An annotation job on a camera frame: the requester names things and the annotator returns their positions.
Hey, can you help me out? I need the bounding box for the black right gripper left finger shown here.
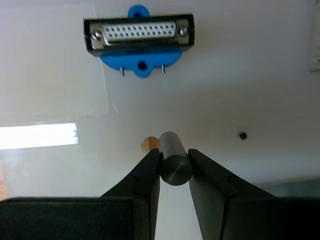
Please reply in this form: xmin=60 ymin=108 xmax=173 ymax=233
xmin=0 ymin=148 xmax=161 ymax=240

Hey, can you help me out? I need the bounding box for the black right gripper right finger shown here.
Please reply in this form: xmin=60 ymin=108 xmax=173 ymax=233
xmin=188 ymin=148 xmax=320 ymax=240

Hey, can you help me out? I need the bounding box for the steel 16mm cylinder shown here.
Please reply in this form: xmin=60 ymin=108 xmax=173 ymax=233
xmin=159 ymin=131 xmax=193 ymax=187

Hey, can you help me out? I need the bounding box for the white taskboard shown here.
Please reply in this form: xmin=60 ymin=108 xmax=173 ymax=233
xmin=0 ymin=0 xmax=320 ymax=200

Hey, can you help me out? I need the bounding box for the thin white sheet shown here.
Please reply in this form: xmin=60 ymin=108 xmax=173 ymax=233
xmin=0 ymin=0 xmax=111 ymax=120

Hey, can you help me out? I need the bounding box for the blue round connector mount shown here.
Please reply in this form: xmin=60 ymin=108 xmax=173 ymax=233
xmin=99 ymin=4 xmax=183 ymax=79

